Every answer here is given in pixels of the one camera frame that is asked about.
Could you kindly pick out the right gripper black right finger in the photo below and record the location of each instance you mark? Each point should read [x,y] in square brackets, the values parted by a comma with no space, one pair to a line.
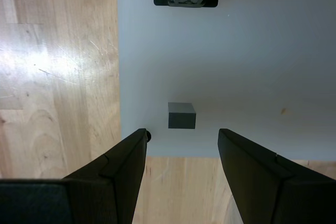
[262,182]

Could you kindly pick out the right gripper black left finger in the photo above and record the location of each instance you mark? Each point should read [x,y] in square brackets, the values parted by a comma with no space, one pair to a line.
[118,182]

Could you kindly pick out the short grey metal bar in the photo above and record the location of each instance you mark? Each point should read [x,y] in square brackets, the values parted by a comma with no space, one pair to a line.
[181,119]

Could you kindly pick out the black board screw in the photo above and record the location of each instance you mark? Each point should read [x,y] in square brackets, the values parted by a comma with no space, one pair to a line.
[149,135]

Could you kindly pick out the white task board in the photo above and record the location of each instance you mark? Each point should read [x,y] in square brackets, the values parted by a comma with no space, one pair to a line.
[236,64]

